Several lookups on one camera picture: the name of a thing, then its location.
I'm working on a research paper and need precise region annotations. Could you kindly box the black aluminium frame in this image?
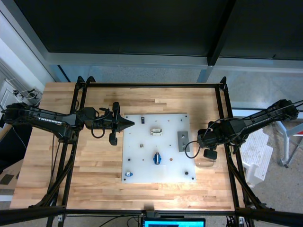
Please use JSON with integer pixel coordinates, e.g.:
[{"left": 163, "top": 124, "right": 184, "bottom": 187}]
[{"left": 0, "top": 75, "right": 303, "bottom": 227}]

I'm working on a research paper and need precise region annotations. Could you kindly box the black table-level camera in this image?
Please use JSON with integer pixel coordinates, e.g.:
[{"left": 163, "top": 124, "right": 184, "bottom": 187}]
[{"left": 143, "top": 208, "right": 157, "bottom": 218}]

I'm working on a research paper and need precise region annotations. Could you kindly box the screen with blue edge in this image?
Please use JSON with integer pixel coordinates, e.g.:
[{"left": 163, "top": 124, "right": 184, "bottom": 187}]
[{"left": 141, "top": 218, "right": 206, "bottom": 227}]

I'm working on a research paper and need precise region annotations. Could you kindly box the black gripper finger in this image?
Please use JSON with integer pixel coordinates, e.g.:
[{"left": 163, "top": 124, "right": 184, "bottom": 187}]
[
  {"left": 119, "top": 122, "right": 135, "bottom": 132},
  {"left": 119, "top": 114, "right": 135, "bottom": 124}
]

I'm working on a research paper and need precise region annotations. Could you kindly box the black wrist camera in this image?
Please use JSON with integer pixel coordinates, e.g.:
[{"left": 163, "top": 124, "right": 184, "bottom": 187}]
[{"left": 80, "top": 107, "right": 97, "bottom": 119}]

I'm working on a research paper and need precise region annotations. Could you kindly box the clear plastic tub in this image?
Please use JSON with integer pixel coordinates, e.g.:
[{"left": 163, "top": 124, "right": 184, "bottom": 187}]
[{"left": 193, "top": 131, "right": 217, "bottom": 169}]

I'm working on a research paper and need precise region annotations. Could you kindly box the brown cardboard box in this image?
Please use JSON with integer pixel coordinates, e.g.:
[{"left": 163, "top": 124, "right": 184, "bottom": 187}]
[{"left": 0, "top": 158, "right": 24, "bottom": 197}]

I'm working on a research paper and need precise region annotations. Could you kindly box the white stepped foam block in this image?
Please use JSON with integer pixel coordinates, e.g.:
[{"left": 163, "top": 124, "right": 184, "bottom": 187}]
[{"left": 239, "top": 132, "right": 275, "bottom": 189}]

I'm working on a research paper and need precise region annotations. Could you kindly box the grey plate with pegs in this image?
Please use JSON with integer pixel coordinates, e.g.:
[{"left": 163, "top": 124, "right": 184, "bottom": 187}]
[{"left": 177, "top": 131, "right": 191, "bottom": 153}]

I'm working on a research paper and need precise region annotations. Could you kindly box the grey metal stand leg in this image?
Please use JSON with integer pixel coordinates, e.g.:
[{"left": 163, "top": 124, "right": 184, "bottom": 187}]
[{"left": 272, "top": 122, "right": 303, "bottom": 169}]

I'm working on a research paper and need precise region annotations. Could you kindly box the power strip with cables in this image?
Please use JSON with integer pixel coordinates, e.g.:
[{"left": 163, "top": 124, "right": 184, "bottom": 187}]
[{"left": 12, "top": 88, "right": 43, "bottom": 103}]

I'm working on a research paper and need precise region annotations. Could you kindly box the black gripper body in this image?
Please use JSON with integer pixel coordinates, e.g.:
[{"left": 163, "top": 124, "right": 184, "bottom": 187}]
[
  {"left": 91, "top": 102, "right": 122, "bottom": 146},
  {"left": 197, "top": 121, "right": 221, "bottom": 162}
]

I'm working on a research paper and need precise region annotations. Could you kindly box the blue round mount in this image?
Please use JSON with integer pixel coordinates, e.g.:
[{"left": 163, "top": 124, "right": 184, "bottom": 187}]
[{"left": 152, "top": 152, "right": 162, "bottom": 166}]

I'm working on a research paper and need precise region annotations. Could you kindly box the white plastic board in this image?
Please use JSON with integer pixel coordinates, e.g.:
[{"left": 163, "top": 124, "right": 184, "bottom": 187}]
[{"left": 121, "top": 113, "right": 197, "bottom": 184}]

